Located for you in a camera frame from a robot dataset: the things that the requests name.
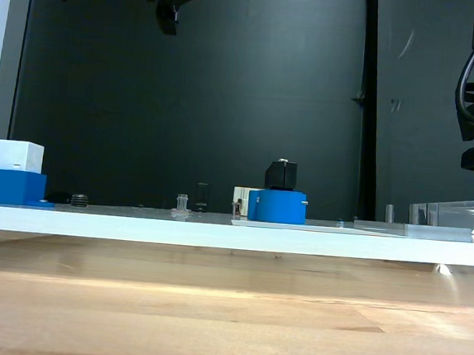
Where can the clear plastic tub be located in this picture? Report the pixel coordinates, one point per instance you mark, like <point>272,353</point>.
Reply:
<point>466,214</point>

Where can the aluminium peg plate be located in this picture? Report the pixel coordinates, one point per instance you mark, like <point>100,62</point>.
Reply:
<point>435,233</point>

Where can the white multi-pin connector housing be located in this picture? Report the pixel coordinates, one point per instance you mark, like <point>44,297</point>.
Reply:
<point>241,194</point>

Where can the blue round connector mount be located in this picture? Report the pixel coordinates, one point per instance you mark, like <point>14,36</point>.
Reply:
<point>278,208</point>

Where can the white taskboard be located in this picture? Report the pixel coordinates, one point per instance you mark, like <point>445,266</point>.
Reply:
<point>174,230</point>

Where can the D-sub connector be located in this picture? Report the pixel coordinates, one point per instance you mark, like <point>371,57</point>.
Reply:
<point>280,175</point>

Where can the blue socket bracket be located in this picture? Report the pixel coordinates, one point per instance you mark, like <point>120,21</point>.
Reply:
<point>12,187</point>

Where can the black threaded knob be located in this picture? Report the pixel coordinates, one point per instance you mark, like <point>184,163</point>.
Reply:
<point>79,200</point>

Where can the black USB socket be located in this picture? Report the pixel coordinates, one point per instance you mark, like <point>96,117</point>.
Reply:
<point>202,195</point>

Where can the white ethernet socket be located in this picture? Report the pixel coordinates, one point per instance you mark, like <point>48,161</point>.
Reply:
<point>19,154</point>

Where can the small metal peg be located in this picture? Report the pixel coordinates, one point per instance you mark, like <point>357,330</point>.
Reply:
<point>433,215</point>
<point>389,213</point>
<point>415,214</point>

